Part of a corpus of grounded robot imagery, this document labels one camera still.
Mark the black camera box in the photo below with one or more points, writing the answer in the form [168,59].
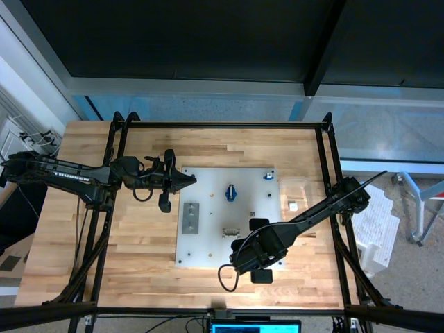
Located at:
[220,314]

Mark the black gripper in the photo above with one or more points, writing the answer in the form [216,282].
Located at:
[262,277]
[166,204]

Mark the black room pillar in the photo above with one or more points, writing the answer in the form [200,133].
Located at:
[322,52]

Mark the grey metal stand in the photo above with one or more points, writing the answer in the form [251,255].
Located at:
[419,215]

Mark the laptop screen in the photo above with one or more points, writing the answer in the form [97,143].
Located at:
[253,327]

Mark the blue connector holder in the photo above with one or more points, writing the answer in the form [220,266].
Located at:
[230,196]

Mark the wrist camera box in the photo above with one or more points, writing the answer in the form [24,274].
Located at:
[241,260]

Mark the white task board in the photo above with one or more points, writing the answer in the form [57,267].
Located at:
[208,243]

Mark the grey metal peg plate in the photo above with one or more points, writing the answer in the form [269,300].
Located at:
[187,230]

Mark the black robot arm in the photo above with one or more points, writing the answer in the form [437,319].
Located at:
[69,173]
[312,215]

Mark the small white cube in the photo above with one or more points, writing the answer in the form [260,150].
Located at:
[293,206]

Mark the white foam block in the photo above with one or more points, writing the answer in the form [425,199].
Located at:
[378,236]

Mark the clear plastic tub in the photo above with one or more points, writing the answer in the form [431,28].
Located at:
[295,187]

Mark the small blue white socket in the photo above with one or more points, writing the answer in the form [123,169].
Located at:
[266,177]

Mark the beige multi-pin connector housing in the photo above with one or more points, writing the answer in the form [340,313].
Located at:
[230,233]

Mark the cardboard box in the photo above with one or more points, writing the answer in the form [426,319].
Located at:
[15,246]

